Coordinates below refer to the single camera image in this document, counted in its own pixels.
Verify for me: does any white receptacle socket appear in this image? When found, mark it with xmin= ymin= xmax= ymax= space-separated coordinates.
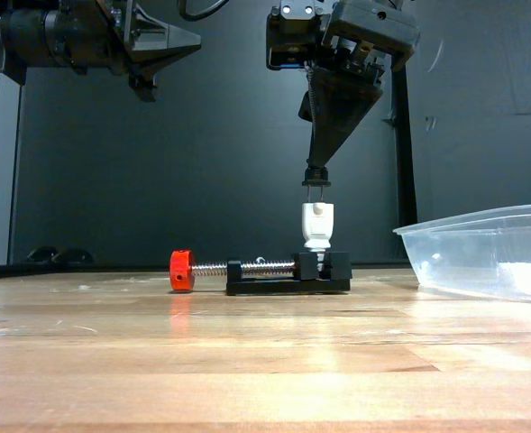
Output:
xmin=300 ymin=201 xmax=335 ymax=272

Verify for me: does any black vise clamp red knob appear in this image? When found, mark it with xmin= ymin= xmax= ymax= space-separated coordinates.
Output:
xmin=169 ymin=249 xmax=352 ymax=297

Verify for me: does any clear plastic tub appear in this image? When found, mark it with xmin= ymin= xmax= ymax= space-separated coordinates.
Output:
xmin=391 ymin=203 xmax=531 ymax=304

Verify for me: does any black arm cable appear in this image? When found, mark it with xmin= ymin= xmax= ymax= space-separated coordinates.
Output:
xmin=177 ymin=0 xmax=230 ymax=23

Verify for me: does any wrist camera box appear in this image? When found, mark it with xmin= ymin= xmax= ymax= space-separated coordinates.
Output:
xmin=265 ymin=0 xmax=334 ymax=72

